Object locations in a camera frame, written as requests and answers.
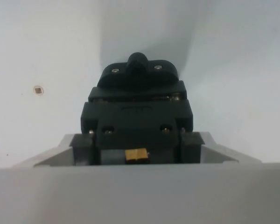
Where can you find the black D-SUB plug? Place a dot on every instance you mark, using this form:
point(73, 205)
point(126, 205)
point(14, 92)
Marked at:
point(135, 116)

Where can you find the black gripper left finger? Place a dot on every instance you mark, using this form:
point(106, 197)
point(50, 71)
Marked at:
point(82, 151)

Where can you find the white task board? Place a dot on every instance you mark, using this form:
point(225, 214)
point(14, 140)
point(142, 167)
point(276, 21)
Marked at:
point(37, 46)

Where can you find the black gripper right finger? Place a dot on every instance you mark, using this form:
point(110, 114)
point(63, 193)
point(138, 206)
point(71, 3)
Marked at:
point(191, 149)

